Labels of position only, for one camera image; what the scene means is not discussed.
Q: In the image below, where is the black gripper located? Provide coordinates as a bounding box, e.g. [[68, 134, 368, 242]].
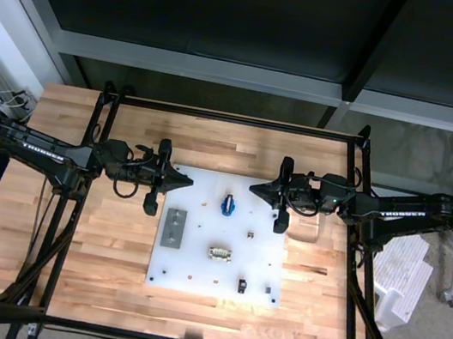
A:
[[242, 151, 318, 240], [127, 134, 201, 222]]

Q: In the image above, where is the blue clamp with cylinder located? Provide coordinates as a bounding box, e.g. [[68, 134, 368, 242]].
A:
[[217, 193, 239, 220]]

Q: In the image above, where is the clear plastic tub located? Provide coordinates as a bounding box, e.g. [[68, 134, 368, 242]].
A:
[[282, 175, 335, 246]]

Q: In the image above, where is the beige connector housing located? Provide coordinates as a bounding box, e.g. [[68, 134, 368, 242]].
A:
[[207, 245, 234, 264]]

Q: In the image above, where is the white task board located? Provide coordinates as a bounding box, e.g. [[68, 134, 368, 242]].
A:
[[144, 162, 301, 309]]

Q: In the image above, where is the white styrofoam block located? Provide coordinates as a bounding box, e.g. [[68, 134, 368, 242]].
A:
[[359, 227, 438, 339]]

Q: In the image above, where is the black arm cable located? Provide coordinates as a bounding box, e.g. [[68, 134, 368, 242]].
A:
[[110, 174, 142, 202], [288, 167, 328, 219]]

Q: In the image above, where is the grey metal base plate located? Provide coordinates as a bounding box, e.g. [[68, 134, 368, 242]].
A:
[[159, 206, 189, 250]]

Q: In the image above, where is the black vertical wall post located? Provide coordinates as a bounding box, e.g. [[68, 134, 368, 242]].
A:
[[318, 0, 412, 140]]

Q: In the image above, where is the black aluminium table frame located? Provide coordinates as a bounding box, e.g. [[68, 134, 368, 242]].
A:
[[0, 61, 453, 339]]

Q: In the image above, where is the white cable bundle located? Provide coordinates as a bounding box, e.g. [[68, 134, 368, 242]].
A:
[[0, 68, 39, 120]]

